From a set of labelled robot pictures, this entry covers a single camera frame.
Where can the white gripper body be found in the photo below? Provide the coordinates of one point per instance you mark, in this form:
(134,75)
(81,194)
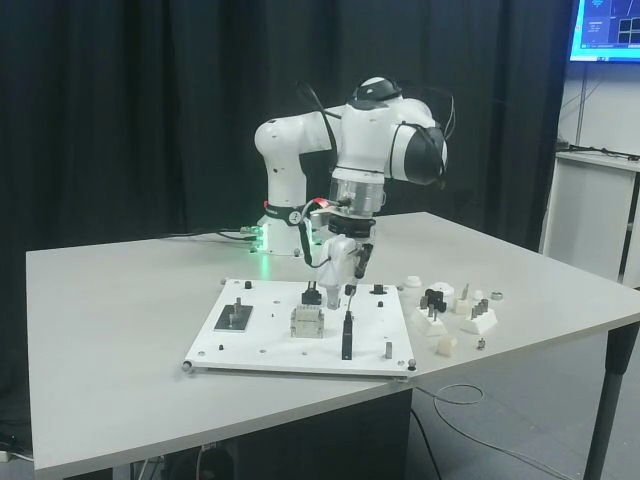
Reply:
(336,262)

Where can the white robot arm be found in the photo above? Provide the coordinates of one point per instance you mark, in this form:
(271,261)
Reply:
(357,130)

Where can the black D-SUB plug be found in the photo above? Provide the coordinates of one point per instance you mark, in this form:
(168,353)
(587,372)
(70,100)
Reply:
(433,298)

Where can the white holder for D-SUB plug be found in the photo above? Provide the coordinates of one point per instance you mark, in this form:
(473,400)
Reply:
(429,322)

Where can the black Ethernet plug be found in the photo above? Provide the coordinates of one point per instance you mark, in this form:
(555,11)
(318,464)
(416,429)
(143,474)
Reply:
(312,296)

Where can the white small gear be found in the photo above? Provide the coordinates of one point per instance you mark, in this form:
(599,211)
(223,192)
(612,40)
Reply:
(412,283)

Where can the white task board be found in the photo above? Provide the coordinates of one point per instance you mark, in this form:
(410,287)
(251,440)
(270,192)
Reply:
(280,350)

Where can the white large gear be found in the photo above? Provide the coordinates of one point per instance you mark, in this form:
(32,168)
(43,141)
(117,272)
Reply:
(442,288)

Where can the small white cube holder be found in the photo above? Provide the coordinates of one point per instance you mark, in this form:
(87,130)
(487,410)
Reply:
(446,346)

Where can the small white holder with peg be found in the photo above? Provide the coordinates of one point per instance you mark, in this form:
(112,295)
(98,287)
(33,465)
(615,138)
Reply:
(463,304)

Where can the white medium gear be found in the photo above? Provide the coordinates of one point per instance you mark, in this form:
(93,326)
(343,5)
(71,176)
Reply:
(479,295)

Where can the white holder with metal pegs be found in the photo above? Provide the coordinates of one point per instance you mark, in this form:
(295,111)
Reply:
(479,322)

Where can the small metal bolt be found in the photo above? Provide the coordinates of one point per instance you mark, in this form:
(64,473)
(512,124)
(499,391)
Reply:
(481,344)

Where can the black curtain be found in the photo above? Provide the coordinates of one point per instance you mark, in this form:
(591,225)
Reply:
(150,100)

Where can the white cabinet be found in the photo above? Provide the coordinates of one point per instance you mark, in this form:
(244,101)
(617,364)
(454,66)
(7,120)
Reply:
(590,215)

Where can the dark table leg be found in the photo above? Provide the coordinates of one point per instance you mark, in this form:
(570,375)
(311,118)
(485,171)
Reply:
(607,400)

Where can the blue screen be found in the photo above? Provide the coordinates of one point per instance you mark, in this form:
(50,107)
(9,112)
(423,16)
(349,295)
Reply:
(607,30)

